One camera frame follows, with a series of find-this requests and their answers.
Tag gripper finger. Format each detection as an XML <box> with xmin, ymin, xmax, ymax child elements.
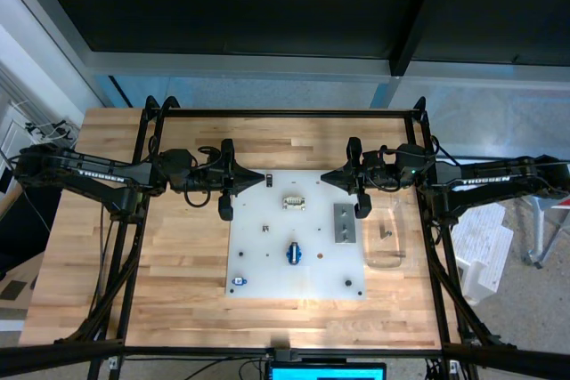
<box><xmin>234</xmin><ymin>160</ymin><xmax>267</xmax><ymax>179</ymax></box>
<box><xmin>234</xmin><ymin>176</ymin><xmax>267</xmax><ymax>197</ymax></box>
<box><xmin>320</xmin><ymin>177</ymin><xmax>352</xmax><ymax>197</ymax></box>
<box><xmin>320</xmin><ymin>160</ymin><xmax>352</xmax><ymax>180</ymax></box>

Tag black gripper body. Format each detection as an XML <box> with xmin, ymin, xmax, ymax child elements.
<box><xmin>182</xmin><ymin>139</ymin><xmax>237</xmax><ymax>222</ymax></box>
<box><xmin>347</xmin><ymin>137</ymin><xmax>402</xmax><ymax>220</ymax></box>

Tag white taskboard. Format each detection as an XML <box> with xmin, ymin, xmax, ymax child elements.
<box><xmin>224</xmin><ymin>169</ymin><xmax>367</xmax><ymax>300</ymax></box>

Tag grey metal block with holes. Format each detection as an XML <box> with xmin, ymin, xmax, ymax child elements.
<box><xmin>333</xmin><ymin>202</ymin><xmax>358</xmax><ymax>245</ymax></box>

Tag beige connector housing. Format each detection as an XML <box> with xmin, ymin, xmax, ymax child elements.
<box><xmin>281</xmin><ymin>195</ymin><xmax>308</xmax><ymax>212</ymax></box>

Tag clear plastic tub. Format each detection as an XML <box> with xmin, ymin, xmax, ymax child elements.
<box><xmin>362</xmin><ymin>195</ymin><xmax>409</xmax><ymax>271</ymax></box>

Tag blue round clamp holder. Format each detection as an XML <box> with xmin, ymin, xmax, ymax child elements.
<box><xmin>284</xmin><ymin>240</ymin><xmax>305</xmax><ymax>266</ymax></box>

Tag laptop screen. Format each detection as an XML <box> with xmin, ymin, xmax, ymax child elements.
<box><xmin>265</xmin><ymin>361</ymin><xmax>387</xmax><ymax>380</ymax></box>

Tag metal stand legs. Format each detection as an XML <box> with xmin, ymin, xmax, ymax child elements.
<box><xmin>502</xmin><ymin>195</ymin><xmax>570</xmax><ymax>271</ymax></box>

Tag black computer case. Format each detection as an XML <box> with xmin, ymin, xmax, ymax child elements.
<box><xmin>0</xmin><ymin>183</ymin><xmax>61</xmax><ymax>281</ymax></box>

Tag cardboard box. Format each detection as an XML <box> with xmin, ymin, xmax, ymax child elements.
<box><xmin>0</xmin><ymin>251</ymin><xmax>45</xmax><ymax>310</ymax></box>

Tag thin black cable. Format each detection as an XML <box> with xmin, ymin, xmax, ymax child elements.
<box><xmin>197</xmin><ymin>144</ymin><xmax>223</xmax><ymax>167</ymax></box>

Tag black cable loop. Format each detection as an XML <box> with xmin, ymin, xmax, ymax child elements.
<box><xmin>183</xmin><ymin>183</ymin><xmax>211</xmax><ymax>209</ymax></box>

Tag black aluminium frame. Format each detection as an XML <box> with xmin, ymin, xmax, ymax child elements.
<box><xmin>0</xmin><ymin>94</ymin><xmax>570</xmax><ymax>380</ymax></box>

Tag cable bundle with plugs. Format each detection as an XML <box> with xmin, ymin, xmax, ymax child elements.
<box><xmin>24</xmin><ymin>119</ymin><xmax>75</xmax><ymax>141</ymax></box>

